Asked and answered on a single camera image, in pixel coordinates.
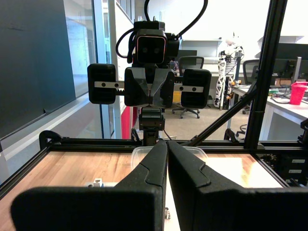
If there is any grey metal partition frame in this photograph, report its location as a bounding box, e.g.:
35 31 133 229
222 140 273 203
0 0 116 167

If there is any clear plastic tub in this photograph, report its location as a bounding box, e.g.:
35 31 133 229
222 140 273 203
131 146 209 169

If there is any black aluminium table frame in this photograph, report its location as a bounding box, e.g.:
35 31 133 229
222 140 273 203
0 0 308 200

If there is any white lattice figure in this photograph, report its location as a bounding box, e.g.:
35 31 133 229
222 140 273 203
213 31 244 108

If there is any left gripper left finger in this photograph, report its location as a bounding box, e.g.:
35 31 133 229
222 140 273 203
11 140 168 231

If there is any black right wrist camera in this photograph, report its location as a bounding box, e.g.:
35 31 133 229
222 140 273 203
133 21 168 65

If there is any black office chair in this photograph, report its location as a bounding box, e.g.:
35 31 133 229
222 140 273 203
171 55 205 120
242 59 260 115

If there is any red panel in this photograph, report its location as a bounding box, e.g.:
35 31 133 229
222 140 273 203
121 105 138 140

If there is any black right camera cable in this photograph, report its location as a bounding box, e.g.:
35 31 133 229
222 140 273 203
115 28 136 64

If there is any blue and white socket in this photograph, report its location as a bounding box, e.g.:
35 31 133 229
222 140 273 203
87 178 104 189

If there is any white office desk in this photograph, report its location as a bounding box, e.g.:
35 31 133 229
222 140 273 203
232 84 308 142

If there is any red plastic cup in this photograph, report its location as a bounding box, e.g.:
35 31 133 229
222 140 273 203
289 81 308 106

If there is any black computer monitor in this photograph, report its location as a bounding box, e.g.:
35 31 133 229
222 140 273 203
274 43 308 80

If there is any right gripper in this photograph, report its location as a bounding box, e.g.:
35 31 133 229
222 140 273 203
87 63 212 108

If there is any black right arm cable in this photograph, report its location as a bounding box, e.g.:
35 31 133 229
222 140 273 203
143 0 209 39

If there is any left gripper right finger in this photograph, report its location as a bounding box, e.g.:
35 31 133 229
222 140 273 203
168 141 308 231

